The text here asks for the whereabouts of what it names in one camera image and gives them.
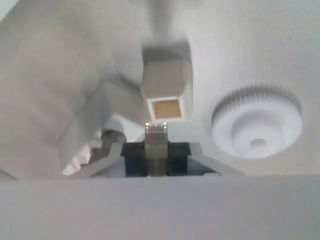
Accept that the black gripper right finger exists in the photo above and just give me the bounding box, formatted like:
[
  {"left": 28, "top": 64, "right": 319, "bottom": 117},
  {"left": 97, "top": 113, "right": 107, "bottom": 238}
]
[{"left": 166, "top": 141, "right": 245, "bottom": 177}]

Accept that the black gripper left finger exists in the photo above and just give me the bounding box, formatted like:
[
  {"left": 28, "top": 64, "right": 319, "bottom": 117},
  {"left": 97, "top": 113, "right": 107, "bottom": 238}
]
[{"left": 66, "top": 141, "right": 147, "bottom": 178}]

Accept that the clear Ethernet plug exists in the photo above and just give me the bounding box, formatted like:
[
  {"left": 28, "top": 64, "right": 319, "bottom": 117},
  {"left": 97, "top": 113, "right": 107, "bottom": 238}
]
[{"left": 143, "top": 121, "right": 169, "bottom": 177}]

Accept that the white Ethernet plug holder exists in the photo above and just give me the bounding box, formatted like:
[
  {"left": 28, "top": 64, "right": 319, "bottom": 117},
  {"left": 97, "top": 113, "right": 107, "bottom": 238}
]
[{"left": 140, "top": 56, "right": 195, "bottom": 123}]

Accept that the metal round peg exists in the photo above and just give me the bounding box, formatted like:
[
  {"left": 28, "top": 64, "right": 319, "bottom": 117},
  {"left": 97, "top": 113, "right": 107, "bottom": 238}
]
[{"left": 100, "top": 130, "right": 127, "bottom": 151}]

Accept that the metal square peg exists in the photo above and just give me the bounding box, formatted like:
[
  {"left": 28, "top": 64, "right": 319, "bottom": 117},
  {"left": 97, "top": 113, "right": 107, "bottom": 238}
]
[{"left": 89, "top": 146, "right": 111, "bottom": 165}]

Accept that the white two-peg holder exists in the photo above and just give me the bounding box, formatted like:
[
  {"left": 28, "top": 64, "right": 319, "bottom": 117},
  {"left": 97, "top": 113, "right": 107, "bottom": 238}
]
[{"left": 56, "top": 79, "right": 151, "bottom": 177}]

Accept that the white large gear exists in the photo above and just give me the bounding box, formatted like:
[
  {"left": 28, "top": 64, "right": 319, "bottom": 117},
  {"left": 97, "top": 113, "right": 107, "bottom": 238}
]
[{"left": 211, "top": 84, "right": 304, "bottom": 159}]

